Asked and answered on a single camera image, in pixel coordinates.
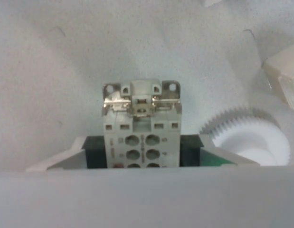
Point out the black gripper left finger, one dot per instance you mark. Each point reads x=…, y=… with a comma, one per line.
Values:
x=94, y=152

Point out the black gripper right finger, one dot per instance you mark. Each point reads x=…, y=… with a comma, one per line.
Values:
x=190, y=152

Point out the grey waterproof plug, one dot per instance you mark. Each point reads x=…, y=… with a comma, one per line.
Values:
x=142, y=133

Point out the white large gear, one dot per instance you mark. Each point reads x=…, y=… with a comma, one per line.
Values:
x=244, y=137

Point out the white cube plug holder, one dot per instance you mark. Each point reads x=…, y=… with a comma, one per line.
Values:
x=282, y=71

